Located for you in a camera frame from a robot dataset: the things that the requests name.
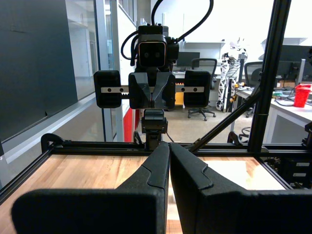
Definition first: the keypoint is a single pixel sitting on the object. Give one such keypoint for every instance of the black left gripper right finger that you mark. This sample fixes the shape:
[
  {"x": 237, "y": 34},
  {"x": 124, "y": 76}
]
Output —
[{"x": 243, "y": 214}]

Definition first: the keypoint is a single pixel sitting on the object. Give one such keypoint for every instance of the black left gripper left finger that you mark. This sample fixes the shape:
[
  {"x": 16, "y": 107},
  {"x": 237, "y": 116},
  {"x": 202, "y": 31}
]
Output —
[{"x": 97, "y": 212}]

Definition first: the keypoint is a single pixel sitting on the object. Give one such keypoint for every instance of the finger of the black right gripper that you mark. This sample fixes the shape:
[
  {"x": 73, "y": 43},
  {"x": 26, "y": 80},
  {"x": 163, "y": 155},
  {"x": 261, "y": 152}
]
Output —
[
  {"x": 165, "y": 95},
  {"x": 139, "y": 95}
]

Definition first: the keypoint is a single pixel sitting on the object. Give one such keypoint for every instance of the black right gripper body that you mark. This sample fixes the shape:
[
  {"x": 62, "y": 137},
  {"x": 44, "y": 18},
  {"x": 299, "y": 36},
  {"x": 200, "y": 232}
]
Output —
[{"x": 107, "y": 97}]

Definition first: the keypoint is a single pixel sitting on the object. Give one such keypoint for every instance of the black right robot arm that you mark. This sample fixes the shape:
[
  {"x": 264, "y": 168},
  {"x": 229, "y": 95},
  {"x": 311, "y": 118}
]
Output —
[{"x": 154, "y": 122}]

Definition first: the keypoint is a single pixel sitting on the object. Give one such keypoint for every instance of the yellow cabinet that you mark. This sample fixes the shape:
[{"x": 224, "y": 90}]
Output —
[{"x": 179, "y": 98}]

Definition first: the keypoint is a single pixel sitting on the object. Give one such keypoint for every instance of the red panel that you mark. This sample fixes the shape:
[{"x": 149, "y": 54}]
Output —
[{"x": 128, "y": 124}]

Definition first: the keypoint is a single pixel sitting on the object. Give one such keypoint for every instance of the black computer monitor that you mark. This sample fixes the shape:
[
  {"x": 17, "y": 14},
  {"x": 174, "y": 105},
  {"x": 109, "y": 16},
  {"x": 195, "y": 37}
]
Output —
[
  {"x": 292, "y": 58},
  {"x": 187, "y": 58}
]

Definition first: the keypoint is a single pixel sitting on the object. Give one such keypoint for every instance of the black office chair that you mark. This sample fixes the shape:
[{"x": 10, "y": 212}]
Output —
[
  {"x": 252, "y": 72},
  {"x": 203, "y": 65}
]

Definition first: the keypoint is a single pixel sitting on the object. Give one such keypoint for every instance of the white lattice robot structure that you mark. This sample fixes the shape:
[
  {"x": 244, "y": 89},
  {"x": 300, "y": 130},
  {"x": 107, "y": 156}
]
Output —
[{"x": 228, "y": 78}]

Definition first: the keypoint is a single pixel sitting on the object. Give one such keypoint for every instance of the black controller box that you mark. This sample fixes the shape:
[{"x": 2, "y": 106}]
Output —
[{"x": 296, "y": 170}]

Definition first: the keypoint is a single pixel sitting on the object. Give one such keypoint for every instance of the white desk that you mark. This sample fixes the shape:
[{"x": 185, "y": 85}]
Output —
[{"x": 287, "y": 114}]

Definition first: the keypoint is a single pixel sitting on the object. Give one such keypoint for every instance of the red mesh basket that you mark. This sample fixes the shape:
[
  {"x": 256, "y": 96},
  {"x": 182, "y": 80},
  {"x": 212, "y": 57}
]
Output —
[{"x": 302, "y": 96}]

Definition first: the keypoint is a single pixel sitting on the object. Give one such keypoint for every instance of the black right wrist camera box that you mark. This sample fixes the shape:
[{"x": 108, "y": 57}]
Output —
[{"x": 151, "y": 52}]

